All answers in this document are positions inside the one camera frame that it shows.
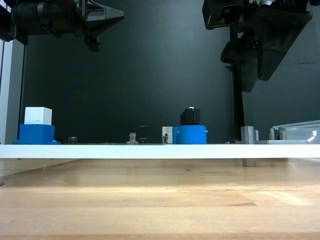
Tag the small grey clamp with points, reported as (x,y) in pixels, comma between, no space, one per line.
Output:
(164,140)

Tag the grey metal plate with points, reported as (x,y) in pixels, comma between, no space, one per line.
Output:
(287,141)

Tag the white connector housing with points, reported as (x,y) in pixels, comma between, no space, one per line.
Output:
(170,133)

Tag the thin metal peg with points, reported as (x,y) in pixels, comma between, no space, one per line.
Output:
(271,133)
(282,133)
(256,135)

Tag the black knurled knob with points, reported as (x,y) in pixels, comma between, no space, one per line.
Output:
(73,140)

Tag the white taskboard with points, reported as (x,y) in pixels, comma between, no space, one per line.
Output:
(150,151)

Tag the black block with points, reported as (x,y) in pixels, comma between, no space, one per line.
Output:
(190,116)

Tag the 16mm metal cylinder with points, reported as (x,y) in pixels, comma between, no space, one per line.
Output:
(247,135)

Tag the black aluminium frame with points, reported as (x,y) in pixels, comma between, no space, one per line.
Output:
(238,112)

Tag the white cube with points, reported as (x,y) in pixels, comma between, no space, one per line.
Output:
(37,116)

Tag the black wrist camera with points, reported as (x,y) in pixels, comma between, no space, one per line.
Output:
(222,15)

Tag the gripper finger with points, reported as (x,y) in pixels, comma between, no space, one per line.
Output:
(113,14)
(97,27)
(275,42)
(248,67)

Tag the clear plastic tub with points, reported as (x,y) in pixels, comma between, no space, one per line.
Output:
(297,130)

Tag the blue round holder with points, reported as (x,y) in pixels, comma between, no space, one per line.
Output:
(191,135)

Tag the blue square base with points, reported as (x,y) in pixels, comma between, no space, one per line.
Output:
(35,133)

